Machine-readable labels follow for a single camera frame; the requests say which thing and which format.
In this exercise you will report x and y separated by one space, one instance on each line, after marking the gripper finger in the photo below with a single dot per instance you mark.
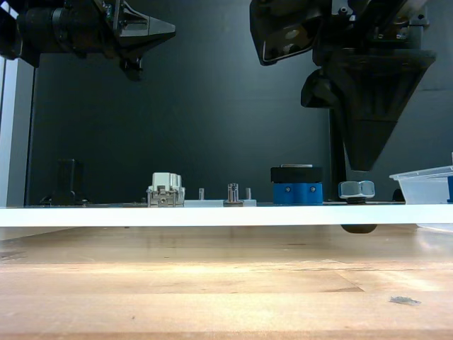
347 92
385 92
152 43
159 27

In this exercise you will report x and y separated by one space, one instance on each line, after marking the silver M12 hex nut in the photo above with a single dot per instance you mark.
355 189

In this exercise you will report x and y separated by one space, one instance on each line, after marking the clear plastic tub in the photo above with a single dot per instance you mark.
421 187

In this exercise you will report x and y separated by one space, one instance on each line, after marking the blue and black connector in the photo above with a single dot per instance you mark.
297 191

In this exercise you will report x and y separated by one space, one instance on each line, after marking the small blue plug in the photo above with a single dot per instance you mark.
450 191

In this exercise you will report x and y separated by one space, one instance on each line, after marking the beige connector housing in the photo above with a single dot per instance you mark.
164 184

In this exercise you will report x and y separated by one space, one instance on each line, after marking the small black clamp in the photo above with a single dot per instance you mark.
69 177

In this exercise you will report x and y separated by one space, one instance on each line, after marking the small metal socket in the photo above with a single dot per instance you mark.
233 193

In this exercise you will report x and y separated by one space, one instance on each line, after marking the white board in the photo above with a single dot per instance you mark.
212 216

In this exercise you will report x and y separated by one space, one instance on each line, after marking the black wall post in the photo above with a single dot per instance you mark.
337 159

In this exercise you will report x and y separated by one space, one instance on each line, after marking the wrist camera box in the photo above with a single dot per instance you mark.
286 39

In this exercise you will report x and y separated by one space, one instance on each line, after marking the grey window frame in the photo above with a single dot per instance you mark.
14 141

